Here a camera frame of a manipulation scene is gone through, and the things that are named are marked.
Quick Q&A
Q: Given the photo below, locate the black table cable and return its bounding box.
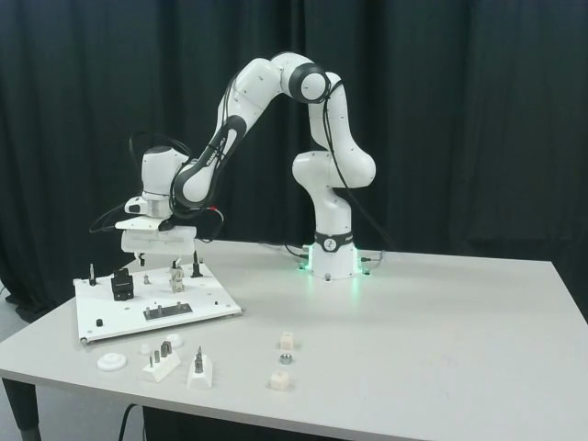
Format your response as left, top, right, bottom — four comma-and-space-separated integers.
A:
280, 242, 313, 259

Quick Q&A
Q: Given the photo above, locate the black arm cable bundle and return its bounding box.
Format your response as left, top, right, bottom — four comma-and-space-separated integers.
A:
89, 75, 385, 258

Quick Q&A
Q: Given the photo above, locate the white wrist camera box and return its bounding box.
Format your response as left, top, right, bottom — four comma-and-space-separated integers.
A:
122, 195, 151, 215

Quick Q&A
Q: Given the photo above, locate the flat white mounting plate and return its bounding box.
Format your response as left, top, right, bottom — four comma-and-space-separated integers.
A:
114, 218, 162, 231

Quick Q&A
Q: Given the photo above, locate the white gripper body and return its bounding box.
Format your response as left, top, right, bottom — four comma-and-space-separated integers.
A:
119, 228, 197, 256

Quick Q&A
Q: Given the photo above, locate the black floor cable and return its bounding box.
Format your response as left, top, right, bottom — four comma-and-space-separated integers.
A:
119, 402, 141, 441

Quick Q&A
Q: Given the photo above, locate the silver wrist ring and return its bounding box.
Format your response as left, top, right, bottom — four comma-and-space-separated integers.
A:
145, 195, 171, 220

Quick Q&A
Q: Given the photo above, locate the black D-SUB plug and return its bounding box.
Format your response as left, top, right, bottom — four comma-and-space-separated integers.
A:
111, 268, 135, 302

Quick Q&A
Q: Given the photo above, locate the dark table leg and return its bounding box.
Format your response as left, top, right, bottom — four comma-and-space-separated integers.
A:
1, 377, 39, 441

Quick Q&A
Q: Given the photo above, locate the black curtain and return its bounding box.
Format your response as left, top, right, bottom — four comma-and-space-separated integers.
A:
0, 0, 588, 295

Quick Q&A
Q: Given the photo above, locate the white large gear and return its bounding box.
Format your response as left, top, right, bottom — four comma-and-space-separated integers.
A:
96, 352, 128, 371

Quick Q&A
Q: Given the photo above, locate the white square peg holder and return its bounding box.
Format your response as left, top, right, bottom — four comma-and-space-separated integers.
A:
140, 353, 183, 383

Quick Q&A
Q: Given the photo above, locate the white round peg holder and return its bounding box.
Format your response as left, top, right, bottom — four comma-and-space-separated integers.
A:
187, 356, 215, 390

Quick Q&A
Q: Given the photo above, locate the white task board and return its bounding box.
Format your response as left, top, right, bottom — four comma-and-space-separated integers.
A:
74, 264, 243, 344

